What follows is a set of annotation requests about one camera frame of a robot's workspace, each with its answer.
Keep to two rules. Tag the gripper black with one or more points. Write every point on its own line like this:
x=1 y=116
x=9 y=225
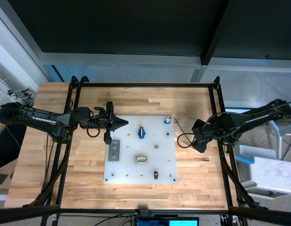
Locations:
x=110 y=122
x=200 y=136

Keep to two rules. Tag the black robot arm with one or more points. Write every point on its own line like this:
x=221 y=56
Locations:
x=41 y=118
x=253 y=120

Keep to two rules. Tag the black USB hub socket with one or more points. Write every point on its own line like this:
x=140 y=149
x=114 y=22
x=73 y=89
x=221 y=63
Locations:
x=156 y=176

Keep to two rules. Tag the silver plug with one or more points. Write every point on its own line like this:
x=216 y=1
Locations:
x=141 y=131

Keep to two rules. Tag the white board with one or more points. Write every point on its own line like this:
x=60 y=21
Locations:
x=128 y=153

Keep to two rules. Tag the grey aluminium plate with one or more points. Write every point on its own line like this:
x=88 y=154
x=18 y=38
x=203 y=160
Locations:
x=111 y=157

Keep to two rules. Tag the small blue white holder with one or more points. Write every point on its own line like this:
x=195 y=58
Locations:
x=167 y=120

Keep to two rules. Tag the white step stool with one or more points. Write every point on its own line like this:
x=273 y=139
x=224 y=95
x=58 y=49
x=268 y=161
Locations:
x=270 y=174

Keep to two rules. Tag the screen with blue edge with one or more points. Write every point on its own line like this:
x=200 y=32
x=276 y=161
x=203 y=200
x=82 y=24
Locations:
x=166 y=222

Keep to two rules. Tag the cardboard box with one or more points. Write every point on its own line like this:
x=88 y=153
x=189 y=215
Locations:
x=3 y=176

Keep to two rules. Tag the blue connector mount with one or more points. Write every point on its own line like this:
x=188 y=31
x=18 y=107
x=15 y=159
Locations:
x=138 y=136

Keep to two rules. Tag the black metal frame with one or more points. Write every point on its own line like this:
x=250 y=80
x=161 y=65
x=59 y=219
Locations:
x=145 y=85

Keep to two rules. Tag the black camera box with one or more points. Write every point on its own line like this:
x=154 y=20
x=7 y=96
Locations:
x=143 y=212

